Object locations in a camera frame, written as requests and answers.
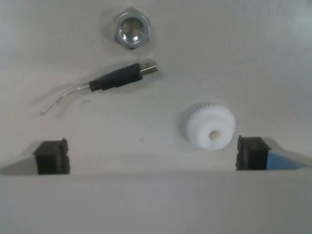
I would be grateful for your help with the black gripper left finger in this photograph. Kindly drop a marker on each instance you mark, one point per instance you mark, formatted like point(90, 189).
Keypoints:
point(50, 156)

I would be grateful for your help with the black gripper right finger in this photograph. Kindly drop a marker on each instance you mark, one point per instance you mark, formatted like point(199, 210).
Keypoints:
point(253, 153)

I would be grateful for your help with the black USB plug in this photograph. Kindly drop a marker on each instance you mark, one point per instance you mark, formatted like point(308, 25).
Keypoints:
point(117, 76)

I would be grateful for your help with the white medium gear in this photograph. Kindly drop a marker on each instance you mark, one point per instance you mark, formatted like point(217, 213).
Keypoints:
point(210, 126)

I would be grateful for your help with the metal hex nut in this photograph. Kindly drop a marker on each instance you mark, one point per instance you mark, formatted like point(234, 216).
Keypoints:
point(132, 28)

